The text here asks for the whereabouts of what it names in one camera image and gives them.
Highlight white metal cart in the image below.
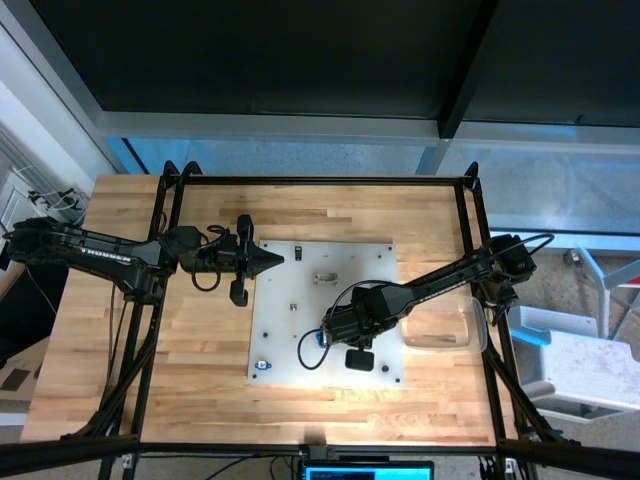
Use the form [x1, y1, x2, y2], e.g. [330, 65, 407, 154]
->
[507, 304, 640, 424]

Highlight black camera on frame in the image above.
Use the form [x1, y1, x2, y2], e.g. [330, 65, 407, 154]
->
[304, 433, 335, 460]

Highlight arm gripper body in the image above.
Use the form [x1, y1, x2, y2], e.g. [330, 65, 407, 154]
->
[344, 332, 376, 373]
[227, 214, 259, 308]

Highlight grey metal stand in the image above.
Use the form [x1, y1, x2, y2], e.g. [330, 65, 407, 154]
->
[564, 244, 640, 346]

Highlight black metal frame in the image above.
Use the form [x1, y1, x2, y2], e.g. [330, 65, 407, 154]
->
[0, 159, 640, 480]

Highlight clear plastic tub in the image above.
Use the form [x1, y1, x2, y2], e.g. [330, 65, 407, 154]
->
[401, 294, 489, 355]

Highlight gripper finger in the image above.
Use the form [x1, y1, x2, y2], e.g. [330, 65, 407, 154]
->
[255, 241, 286, 261]
[255, 259, 286, 279]

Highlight white taskboard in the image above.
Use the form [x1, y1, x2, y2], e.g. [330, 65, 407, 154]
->
[246, 239, 406, 389]

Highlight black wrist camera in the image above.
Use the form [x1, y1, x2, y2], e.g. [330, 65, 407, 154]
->
[322, 307, 354, 347]

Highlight brown cardboard box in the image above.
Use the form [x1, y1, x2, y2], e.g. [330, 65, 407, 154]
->
[0, 335, 51, 404]

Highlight black white cable bundle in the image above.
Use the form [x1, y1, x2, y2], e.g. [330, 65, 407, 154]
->
[24, 187, 91, 214]

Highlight laptop screen blue edge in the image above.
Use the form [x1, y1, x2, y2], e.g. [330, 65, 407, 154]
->
[298, 459, 435, 480]

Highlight black right shoulder cable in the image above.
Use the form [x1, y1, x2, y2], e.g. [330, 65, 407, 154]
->
[487, 232, 556, 266]

